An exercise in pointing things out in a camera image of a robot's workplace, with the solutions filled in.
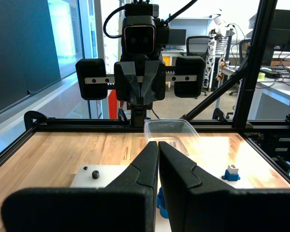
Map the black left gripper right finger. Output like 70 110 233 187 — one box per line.
159 141 290 232

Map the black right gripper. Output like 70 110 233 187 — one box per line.
75 54 206 104

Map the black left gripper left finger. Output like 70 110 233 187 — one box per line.
1 141 159 232

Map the yellow cabinet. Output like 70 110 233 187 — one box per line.
162 57 172 92

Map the blue lugged socket housing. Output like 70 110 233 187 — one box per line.
221 168 241 182

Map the white board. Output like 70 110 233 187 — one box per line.
70 164 290 232

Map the clear plastic tub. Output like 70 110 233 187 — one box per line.
144 117 202 158

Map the black computer monitor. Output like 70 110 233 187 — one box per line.
170 29 187 46

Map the white lattice stand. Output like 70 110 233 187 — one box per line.
203 14 232 94

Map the white desk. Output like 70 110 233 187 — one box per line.
247 72 290 120

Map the large black monitor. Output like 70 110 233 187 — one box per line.
268 9 290 46

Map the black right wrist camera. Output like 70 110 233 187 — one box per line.
122 15 157 54

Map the blue double-lobed mount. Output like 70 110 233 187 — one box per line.
156 187 170 219

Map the black aluminium frame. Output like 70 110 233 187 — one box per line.
0 0 290 188

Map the black right camera cable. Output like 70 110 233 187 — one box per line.
103 4 126 39

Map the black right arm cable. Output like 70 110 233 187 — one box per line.
163 0 199 25

